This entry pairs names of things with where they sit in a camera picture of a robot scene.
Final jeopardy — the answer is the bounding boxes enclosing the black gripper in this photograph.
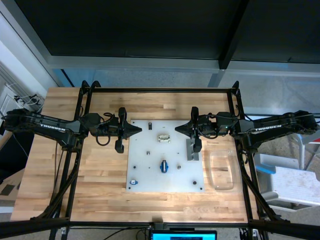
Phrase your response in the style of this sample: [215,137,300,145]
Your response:
[174,106,210,153]
[111,107,143,154]

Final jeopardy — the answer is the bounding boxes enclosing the large blue mounted connector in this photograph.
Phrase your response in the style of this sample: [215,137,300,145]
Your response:
[158,159,170,174]

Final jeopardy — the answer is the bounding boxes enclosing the white board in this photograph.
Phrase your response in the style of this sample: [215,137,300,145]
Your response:
[126,119,206,193]

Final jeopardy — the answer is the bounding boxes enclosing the clear plastic tub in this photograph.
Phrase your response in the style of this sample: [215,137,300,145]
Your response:
[209,149,243,194]

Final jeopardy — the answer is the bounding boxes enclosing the blue-edged screen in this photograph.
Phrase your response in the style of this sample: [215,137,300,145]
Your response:
[149,230,218,240]

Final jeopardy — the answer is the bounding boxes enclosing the white step stool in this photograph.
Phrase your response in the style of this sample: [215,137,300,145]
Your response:
[257,153,320,212]

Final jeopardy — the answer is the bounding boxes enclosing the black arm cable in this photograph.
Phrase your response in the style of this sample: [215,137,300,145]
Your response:
[95,112,113,147]
[196,113,218,140]

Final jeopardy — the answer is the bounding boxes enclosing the black table-level camera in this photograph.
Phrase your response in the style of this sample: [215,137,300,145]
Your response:
[152,219,166,230]

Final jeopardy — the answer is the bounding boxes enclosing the white cable bundle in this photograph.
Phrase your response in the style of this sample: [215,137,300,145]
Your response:
[11,93,42,107]

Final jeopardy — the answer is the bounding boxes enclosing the black metal frame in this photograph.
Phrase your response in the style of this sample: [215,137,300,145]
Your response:
[0,80,320,240]

